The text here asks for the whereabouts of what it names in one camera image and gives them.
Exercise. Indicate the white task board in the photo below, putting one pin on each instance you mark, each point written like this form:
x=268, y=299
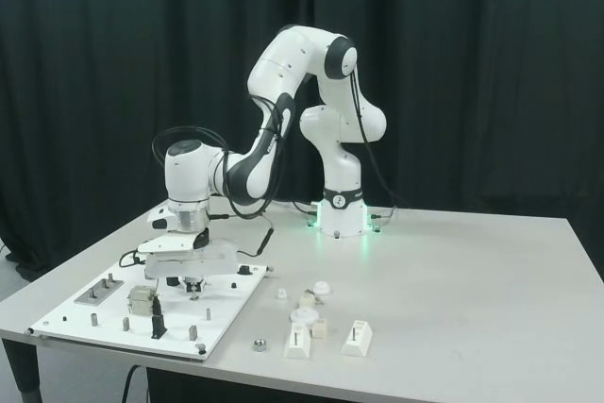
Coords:
x=226, y=308

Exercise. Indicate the white large gear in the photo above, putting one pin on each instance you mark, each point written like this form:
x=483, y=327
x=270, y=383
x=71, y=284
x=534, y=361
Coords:
x=304, y=316

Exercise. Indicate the black curtain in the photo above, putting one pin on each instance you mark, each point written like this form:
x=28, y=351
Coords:
x=71, y=68

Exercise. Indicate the metal hex nut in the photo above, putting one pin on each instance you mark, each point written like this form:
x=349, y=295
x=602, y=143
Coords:
x=258, y=344

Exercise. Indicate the long white peg holder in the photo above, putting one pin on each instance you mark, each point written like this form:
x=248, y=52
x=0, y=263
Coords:
x=357, y=344
x=296, y=346

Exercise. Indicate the black table leg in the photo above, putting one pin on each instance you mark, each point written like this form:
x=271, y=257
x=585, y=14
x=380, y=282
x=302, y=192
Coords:
x=21, y=374

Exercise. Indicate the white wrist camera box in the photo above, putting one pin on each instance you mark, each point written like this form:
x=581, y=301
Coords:
x=161, y=223

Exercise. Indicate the metal square peg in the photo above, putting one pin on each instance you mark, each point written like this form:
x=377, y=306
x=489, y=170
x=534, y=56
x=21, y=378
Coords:
x=126, y=324
x=193, y=332

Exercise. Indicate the black waterproof plug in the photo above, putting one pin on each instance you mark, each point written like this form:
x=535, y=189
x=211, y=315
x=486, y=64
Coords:
x=243, y=270

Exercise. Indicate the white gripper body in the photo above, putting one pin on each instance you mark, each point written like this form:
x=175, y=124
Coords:
x=189, y=265

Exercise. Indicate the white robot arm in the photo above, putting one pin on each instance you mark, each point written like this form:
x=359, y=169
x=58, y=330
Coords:
x=340, y=162

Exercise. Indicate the white medium gear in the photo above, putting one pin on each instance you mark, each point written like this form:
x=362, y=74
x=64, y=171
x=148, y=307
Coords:
x=321, y=287

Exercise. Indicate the white small gear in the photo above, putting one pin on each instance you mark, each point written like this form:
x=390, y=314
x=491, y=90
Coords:
x=281, y=293

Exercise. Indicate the small white cube holder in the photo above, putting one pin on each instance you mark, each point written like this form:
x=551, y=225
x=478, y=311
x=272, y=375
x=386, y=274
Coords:
x=320, y=329
x=307, y=300

